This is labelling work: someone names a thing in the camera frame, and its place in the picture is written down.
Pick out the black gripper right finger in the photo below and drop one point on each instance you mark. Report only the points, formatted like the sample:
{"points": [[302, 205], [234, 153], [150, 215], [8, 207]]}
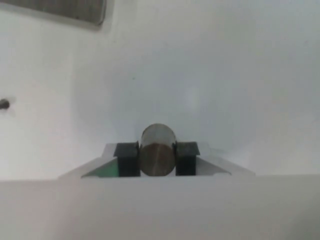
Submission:
{"points": [[186, 160]]}

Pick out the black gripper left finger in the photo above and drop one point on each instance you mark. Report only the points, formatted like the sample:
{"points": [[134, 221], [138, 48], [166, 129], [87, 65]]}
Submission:
{"points": [[127, 160]]}

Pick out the thick metal round peg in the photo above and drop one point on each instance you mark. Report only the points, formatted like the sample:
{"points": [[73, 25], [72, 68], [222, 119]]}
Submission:
{"points": [[156, 150]]}

